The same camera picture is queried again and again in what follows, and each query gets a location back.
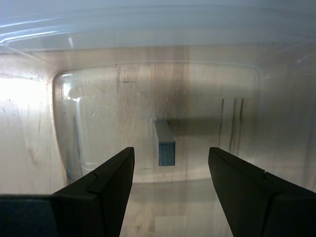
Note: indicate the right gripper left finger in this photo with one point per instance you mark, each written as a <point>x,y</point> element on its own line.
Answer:
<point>74,212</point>

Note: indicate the clear plastic tub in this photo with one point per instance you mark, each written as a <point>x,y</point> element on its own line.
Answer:
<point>98,111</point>

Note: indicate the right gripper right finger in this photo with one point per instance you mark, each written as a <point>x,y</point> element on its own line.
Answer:
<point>259,209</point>

